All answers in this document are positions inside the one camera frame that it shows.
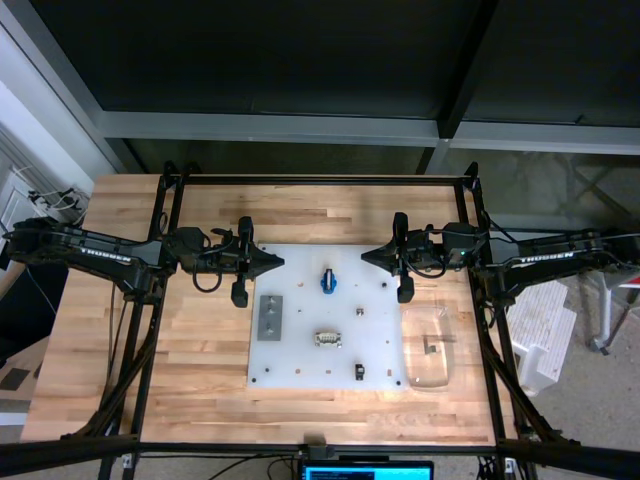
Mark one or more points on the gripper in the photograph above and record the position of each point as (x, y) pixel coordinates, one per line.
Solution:
(220, 262)
(420, 255)

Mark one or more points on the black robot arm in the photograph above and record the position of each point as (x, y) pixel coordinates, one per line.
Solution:
(545, 257)
(100, 250)

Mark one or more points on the grey metal peg plate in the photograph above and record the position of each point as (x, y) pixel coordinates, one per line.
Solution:
(261, 320)

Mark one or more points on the large blue connector clamp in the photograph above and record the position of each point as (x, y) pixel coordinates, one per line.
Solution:
(328, 287)

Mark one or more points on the beige multi-pin connector housing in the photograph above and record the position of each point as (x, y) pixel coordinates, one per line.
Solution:
(328, 340)

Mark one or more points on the white task board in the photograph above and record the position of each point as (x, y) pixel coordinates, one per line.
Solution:
(310, 360)

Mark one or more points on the black plug socket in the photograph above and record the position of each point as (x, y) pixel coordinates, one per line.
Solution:
(359, 372)

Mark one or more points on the clear plastic tub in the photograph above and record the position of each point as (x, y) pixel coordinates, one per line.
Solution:
(430, 370)

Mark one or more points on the white plastic step stool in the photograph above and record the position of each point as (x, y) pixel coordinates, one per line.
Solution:
(542, 325)

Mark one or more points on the laptop with blue screen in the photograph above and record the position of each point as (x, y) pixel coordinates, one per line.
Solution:
(365, 472)

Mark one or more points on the grey metal cart leg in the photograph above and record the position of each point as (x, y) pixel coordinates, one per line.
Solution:
(606, 310)

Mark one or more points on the black table-level camera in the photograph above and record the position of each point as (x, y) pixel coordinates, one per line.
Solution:
(316, 450)

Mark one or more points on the black aluminium frame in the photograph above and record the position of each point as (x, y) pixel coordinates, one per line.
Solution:
(75, 450)

